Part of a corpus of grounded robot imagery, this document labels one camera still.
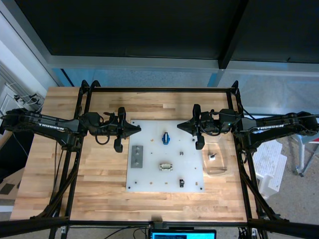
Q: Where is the grey metal plate with pegs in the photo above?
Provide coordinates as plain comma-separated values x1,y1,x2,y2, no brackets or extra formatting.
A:
130,144,145,170

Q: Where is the small black camera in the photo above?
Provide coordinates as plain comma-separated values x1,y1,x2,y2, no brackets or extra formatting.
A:
152,216,167,230

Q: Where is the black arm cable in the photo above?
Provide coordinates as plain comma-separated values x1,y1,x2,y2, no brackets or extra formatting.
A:
94,131,112,146

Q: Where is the cardboard box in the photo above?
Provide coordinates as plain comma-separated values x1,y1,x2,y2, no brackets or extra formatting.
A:
0,166,25,207

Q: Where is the white cable bundle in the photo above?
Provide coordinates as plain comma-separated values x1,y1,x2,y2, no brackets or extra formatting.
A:
12,92,42,107

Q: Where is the white taskboard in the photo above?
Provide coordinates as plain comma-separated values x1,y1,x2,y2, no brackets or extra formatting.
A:
126,119,205,194

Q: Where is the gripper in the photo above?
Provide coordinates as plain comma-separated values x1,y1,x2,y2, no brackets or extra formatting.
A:
106,107,142,153
177,104,215,151

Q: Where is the black aluminium frame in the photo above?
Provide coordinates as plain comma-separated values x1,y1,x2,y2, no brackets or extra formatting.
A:
0,79,319,239

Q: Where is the grey metal stand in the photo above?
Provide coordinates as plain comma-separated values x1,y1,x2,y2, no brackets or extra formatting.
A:
293,135,319,178

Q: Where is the clear plastic tub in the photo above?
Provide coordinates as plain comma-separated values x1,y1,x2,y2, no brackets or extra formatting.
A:
202,137,229,177

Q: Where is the white foam block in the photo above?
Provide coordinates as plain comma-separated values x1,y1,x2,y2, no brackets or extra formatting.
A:
251,141,286,200

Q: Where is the screen with blue edge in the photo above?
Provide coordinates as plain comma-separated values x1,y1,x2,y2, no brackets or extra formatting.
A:
149,229,217,239

